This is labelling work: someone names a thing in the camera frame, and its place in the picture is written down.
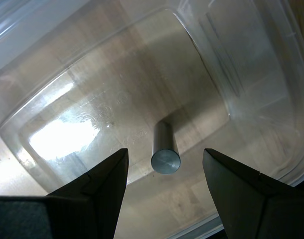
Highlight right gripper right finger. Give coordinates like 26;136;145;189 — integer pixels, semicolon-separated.
202;148;304;239

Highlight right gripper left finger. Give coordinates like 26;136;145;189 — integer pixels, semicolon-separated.
0;148;129;239

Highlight thick metal cylinder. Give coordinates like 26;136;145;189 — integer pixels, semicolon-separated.
150;120;181;176

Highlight clear plastic tub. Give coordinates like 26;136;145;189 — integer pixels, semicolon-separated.
0;0;304;239

